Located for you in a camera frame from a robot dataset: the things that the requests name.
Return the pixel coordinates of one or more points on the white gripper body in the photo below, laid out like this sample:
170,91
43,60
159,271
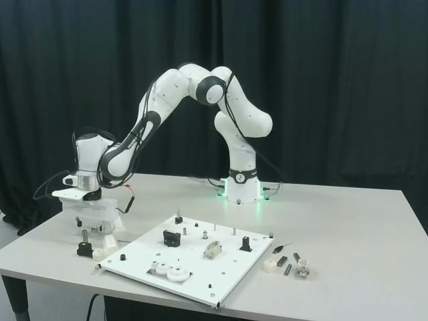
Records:
90,209

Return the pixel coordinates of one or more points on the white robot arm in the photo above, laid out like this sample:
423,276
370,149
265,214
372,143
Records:
160,100

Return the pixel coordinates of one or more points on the black Ethernet plug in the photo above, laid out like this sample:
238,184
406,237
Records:
177,220

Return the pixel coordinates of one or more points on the large metal round peg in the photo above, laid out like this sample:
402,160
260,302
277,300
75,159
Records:
85,234

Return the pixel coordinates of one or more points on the white block holder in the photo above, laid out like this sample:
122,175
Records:
109,242

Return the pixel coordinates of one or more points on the black D-SUB plug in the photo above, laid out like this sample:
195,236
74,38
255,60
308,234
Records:
84,249
171,239

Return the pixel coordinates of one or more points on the small white cube holder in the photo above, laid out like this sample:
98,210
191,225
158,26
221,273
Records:
98,255

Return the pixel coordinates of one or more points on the flat white mounting plate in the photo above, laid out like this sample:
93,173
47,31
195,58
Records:
67,193

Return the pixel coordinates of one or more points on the thin black rod red tag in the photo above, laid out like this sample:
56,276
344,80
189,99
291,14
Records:
131,202

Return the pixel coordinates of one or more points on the white task board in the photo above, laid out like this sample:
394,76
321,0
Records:
140,254

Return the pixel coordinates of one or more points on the white small gear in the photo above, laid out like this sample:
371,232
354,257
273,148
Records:
154,266

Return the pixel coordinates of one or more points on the white medium gear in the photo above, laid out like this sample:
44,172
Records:
163,269

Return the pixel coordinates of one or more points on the white large gear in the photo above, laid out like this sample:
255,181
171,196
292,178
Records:
177,274

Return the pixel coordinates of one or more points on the dark table leg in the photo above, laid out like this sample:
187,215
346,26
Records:
13,297

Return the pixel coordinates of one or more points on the metal BNC plug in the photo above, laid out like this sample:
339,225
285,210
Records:
203,235

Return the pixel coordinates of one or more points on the black USB plug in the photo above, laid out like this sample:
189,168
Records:
245,243

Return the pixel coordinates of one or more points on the black curtain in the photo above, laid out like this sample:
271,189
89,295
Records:
50,67

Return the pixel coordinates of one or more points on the white round holder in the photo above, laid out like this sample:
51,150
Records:
269,266

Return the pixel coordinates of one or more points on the large dark square peg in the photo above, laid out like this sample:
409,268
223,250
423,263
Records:
283,261

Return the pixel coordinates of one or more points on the small dark metal peg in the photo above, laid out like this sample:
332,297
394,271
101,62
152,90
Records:
287,269

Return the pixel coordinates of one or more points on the grey metal peg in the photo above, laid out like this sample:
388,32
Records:
296,257

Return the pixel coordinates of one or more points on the metal waterproof plug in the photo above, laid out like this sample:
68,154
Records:
302,268

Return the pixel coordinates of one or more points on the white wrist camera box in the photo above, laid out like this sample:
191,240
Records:
70,180

